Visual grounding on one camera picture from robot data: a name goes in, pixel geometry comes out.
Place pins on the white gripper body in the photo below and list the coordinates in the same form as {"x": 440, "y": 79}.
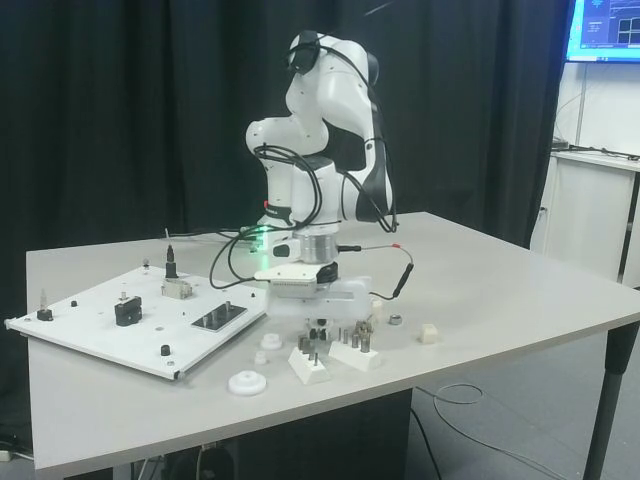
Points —
{"x": 345, "y": 305}

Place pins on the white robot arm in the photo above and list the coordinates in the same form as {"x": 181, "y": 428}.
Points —
{"x": 305, "y": 130}

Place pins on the large metal square peg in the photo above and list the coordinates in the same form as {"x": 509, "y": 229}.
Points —
{"x": 303, "y": 343}

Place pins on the small grey metal plug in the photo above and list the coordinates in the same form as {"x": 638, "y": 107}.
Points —
{"x": 364, "y": 326}

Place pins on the thick metal round peg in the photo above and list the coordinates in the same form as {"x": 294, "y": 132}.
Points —
{"x": 366, "y": 343}
{"x": 356, "y": 341}

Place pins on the small white plug holder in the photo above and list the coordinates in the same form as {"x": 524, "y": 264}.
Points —
{"x": 378, "y": 307}

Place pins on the white square peg holder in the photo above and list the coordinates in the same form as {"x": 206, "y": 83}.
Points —
{"x": 309, "y": 372}

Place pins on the white round peg holder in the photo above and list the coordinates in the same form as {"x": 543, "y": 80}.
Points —
{"x": 354, "y": 357}

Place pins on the white medium gear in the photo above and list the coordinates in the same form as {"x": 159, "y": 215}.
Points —
{"x": 270, "y": 342}

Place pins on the round metal bolt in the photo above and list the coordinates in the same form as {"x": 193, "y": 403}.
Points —
{"x": 395, "y": 319}

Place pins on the white small gear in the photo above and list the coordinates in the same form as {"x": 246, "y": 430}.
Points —
{"x": 261, "y": 358}

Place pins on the thin black rod red tag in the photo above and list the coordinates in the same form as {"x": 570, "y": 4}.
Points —
{"x": 402, "y": 280}

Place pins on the flat white mounting plate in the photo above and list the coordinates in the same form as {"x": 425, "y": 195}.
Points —
{"x": 287, "y": 273}

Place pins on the small white box dark window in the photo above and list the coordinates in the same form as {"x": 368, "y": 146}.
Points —
{"x": 285, "y": 249}

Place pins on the white large gear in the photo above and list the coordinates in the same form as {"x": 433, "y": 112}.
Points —
{"x": 247, "y": 386}

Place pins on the white cube holder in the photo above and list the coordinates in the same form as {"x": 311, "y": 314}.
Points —
{"x": 429, "y": 334}

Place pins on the white task board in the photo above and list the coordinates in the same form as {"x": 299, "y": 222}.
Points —
{"x": 100, "y": 340}

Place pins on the white cabinet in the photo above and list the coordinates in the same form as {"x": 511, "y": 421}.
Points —
{"x": 585, "y": 215}

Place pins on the clear Ethernet plug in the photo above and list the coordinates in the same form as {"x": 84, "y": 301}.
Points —
{"x": 44, "y": 300}

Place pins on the black table leg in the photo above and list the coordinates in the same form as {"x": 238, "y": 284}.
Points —
{"x": 612, "y": 375}

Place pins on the white power strip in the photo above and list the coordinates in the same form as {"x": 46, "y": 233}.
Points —
{"x": 4, "y": 455}

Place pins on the black curtain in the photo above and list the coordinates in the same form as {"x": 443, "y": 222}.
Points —
{"x": 75, "y": 100}

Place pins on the blue screen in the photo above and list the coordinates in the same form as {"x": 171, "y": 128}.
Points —
{"x": 605, "y": 30}

